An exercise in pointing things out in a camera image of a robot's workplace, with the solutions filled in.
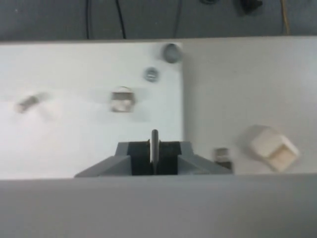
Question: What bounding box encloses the black USB plug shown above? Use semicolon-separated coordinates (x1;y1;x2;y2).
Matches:
212;148;235;174

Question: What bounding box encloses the small white cube holder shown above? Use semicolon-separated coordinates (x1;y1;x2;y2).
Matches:
237;124;300;172

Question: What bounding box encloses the thin metal round peg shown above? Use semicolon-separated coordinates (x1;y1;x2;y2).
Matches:
150;129;160;174

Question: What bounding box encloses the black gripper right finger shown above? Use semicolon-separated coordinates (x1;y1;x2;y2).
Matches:
158;140;235;176

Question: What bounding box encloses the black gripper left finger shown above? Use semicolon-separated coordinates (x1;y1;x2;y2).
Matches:
74;141;152;177

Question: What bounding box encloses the tan floor cable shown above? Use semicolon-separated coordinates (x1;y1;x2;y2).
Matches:
279;0;290;33

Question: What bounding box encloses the black floor cable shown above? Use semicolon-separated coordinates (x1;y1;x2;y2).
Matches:
115;0;127;40

